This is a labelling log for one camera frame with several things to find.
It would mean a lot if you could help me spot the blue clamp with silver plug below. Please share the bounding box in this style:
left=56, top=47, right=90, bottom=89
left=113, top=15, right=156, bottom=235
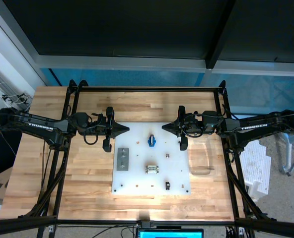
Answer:
left=147, top=133, right=157, bottom=148

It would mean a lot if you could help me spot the laptop with blue screen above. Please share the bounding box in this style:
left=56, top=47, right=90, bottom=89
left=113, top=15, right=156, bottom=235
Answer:
left=136, top=228, right=204, bottom=238

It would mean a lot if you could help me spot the white task board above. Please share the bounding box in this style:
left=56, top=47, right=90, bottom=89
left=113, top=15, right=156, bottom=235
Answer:
left=111, top=121, right=192, bottom=196

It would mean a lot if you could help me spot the grey metal plate with pegs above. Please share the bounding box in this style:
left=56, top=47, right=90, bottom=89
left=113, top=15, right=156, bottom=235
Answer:
left=116, top=148, right=131, bottom=172

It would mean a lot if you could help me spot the clear plastic tub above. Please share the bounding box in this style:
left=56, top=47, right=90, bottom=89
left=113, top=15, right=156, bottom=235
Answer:
left=188, top=139, right=217, bottom=178

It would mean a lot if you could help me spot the thin black floor cable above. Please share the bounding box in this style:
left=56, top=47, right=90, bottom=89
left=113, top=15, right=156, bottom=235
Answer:
left=119, top=227, right=138, bottom=238

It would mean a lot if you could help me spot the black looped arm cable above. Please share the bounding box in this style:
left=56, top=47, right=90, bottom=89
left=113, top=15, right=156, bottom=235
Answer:
left=83, top=127, right=100, bottom=146
left=183, top=113, right=204, bottom=138

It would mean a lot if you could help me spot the black table frame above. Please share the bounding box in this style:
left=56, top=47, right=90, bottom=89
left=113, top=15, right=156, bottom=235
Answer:
left=0, top=79, right=294, bottom=238

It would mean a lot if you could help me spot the small camera on frame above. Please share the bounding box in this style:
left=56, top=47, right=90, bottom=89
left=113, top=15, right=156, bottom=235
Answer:
left=137, top=216, right=154, bottom=228

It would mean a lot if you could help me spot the silver aluminium enclosure frame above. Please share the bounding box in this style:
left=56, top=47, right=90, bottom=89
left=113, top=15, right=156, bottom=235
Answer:
left=0, top=0, right=294, bottom=85

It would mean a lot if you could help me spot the beige HAN10E connector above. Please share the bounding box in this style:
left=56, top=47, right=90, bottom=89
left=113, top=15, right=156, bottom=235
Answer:
left=145, top=165, right=160, bottom=175

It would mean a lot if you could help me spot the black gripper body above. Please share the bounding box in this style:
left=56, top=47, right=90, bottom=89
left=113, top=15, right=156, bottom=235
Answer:
left=178, top=106, right=204, bottom=152
left=91, top=107, right=116, bottom=153

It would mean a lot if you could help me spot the silver metal stand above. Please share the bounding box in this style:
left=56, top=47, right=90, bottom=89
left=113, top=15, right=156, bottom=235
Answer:
left=273, top=131, right=294, bottom=177

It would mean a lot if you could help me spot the white foam packaging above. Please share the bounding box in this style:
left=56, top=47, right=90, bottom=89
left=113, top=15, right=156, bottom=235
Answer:
left=239, top=140, right=272, bottom=203

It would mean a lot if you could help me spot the brown cardboard box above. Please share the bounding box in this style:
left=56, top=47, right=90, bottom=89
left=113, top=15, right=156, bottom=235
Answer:
left=0, top=166, right=13, bottom=199

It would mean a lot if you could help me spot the black vertical post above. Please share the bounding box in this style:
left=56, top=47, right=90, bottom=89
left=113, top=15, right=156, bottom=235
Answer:
left=206, top=0, right=237, bottom=70

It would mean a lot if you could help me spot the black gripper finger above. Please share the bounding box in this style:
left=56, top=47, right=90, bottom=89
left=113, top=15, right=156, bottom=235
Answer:
left=112, top=120, right=130, bottom=130
left=161, top=127, right=180, bottom=137
left=112, top=128, right=130, bottom=138
left=161, top=119, right=180, bottom=128

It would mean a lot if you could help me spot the white cable bundle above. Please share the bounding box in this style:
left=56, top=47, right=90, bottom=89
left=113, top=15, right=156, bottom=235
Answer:
left=0, top=93, right=31, bottom=107

